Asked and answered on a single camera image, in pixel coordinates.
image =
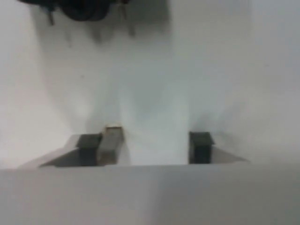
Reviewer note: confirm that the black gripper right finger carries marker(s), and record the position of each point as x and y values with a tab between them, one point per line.
200	147

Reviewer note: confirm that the white task board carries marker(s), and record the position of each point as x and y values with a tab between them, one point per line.
164	82

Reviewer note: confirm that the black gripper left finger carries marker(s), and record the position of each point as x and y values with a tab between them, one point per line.
87	150

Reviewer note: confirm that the metal square peg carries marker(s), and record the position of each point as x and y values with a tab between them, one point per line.
109	147

